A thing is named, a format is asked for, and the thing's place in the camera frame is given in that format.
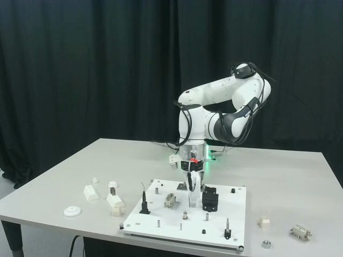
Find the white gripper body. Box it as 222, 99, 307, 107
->
187, 171, 202, 198

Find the white peg holder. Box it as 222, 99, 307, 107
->
106, 193, 125, 208
83, 184, 99, 201

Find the black D-SUB plug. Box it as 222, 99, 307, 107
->
201, 186, 219, 212

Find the black adapter band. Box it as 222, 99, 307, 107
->
180, 160, 202, 172

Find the white task board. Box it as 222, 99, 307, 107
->
117, 178, 247, 252

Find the black plug with metal tip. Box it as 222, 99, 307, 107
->
223, 217, 232, 239

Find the grey multi-pin plug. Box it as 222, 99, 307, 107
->
290, 224, 313, 238

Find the white large gear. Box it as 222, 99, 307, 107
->
63, 205, 82, 217

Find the black curtain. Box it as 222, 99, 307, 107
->
0, 0, 343, 188

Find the black table leg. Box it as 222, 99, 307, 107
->
1, 221, 22, 257

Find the thin black rod on wire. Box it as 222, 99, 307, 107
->
187, 157, 200, 192

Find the black plug with grey cable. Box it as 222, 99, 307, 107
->
139, 180, 152, 214

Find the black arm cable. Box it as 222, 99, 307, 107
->
173, 63, 277, 150

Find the black floor cable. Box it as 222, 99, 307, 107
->
70, 235, 81, 257

